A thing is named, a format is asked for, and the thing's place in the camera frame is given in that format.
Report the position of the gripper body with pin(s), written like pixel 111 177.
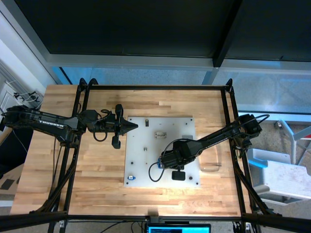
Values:
pixel 117 125
pixel 178 175

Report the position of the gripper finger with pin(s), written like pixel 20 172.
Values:
pixel 126 128
pixel 126 123

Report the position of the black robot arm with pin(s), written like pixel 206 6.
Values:
pixel 48 122
pixel 218 136

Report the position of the white taskboard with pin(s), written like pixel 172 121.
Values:
pixel 141 179

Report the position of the small black socket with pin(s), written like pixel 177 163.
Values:
pixel 146 123

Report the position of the beige multi-pin connector housing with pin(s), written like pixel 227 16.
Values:
pixel 160 135

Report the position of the clear plastic tub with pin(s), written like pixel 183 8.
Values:
pixel 211 160

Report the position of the grey plate with pegs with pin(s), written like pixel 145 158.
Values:
pixel 187 137

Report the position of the blue square base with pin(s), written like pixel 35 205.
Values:
pixel 134 178

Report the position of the laptop screen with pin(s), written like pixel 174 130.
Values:
pixel 177 229

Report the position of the white step stool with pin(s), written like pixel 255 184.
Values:
pixel 286 177

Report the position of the cardboard box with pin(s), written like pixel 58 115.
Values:
pixel 14 174

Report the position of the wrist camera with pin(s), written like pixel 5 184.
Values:
pixel 166 161

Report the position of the black metal frame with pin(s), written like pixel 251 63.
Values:
pixel 155 87

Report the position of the white corner bracket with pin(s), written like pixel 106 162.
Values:
pixel 248 225
pixel 62 223

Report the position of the grey metal chair frame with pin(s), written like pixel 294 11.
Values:
pixel 293 148

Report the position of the black wall post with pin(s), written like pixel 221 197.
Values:
pixel 226 36

